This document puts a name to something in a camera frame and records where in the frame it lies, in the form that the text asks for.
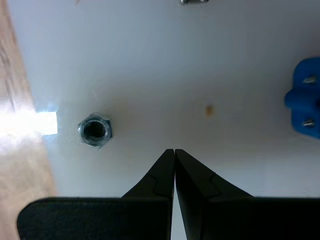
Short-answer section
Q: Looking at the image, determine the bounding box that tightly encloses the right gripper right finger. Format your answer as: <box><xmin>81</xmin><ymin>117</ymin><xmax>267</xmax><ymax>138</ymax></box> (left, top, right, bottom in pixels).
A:
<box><xmin>175</xmin><ymin>148</ymin><xmax>320</xmax><ymax>240</ymax></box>

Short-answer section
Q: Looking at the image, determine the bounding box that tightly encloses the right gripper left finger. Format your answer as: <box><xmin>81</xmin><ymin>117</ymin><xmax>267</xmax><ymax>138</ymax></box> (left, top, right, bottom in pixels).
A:
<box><xmin>16</xmin><ymin>148</ymin><xmax>175</xmax><ymax>240</ymax></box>

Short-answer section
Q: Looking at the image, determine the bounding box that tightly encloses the silver M12 hex nut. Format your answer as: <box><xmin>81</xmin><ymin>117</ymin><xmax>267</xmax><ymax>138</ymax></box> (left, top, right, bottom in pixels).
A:
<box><xmin>77</xmin><ymin>111</ymin><xmax>115</xmax><ymax>150</ymax></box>

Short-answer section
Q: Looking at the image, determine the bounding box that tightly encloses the blue socket block, black top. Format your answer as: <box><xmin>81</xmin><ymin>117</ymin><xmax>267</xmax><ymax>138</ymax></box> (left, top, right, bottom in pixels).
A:
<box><xmin>283</xmin><ymin>56</ymin><xmax>320</xmax><ymax>140</ymax></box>

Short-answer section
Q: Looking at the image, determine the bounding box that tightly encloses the white plastic board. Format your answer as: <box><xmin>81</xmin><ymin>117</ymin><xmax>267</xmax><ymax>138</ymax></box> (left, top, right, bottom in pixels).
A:
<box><xmin>6</xmin><ymin>0</ymin><xmax>320</xmax><ymax>240</ymax></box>

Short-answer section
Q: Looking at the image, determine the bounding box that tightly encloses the small silver post connector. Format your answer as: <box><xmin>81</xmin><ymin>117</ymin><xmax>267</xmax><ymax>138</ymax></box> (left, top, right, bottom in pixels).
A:
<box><xmin>178</xmin><ymin>0</ymin><xmax>211</xmax><ymax>6</ymax></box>

